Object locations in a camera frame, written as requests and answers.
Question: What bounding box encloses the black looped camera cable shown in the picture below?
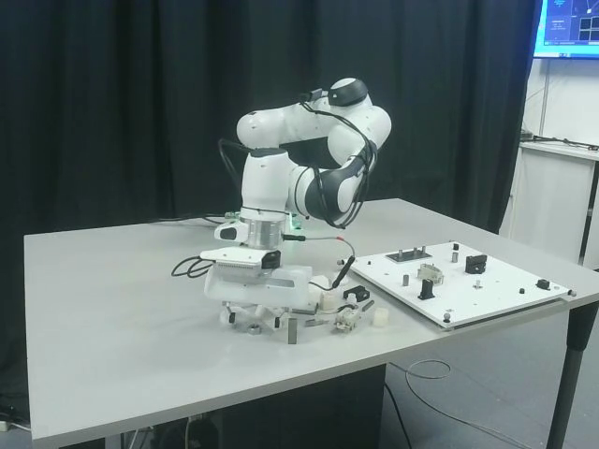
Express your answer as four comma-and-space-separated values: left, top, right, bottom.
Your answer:
171, 254, 212, 279

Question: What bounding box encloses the grey floor cable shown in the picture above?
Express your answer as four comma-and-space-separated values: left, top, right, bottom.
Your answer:
404, 358, 453, 422

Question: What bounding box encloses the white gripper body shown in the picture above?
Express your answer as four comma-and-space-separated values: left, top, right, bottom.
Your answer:
203, 264, 314, 311

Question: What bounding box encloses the flat white mounting plate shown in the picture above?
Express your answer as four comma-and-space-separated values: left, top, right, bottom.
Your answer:
199, 247, 283, 282

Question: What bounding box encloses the white cabinet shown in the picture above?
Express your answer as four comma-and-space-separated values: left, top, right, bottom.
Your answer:
507, 138, 599, 273

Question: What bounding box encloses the black floor cable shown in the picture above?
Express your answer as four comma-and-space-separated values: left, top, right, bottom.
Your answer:
384, 371, 409, 449

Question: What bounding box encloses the black table leg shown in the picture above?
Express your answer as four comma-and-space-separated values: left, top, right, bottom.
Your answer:
546, 298, 596, 449

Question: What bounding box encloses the thin black rod on wire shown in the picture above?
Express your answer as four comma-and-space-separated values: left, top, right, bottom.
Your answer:
280, 233, 358, 288

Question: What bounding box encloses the black curtain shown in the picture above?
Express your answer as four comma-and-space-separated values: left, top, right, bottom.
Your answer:
0, 0, 547, 417

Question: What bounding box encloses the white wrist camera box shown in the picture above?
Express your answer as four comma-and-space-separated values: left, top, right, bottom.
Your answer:
213, 223, 245, 245

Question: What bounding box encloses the black plug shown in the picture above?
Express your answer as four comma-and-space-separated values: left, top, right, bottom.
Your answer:
343, 283, 371, 303

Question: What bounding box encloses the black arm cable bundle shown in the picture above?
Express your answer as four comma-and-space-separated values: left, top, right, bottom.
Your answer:
217, 88, 381, 230

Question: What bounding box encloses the blue screen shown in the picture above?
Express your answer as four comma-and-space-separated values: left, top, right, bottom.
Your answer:
533, 0, 599, 60

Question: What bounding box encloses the black base cable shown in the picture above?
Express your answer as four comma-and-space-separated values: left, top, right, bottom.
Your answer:
153, 212, 242, 228

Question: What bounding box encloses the white task board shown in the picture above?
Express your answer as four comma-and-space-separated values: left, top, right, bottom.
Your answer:
349, 240, 577, 333

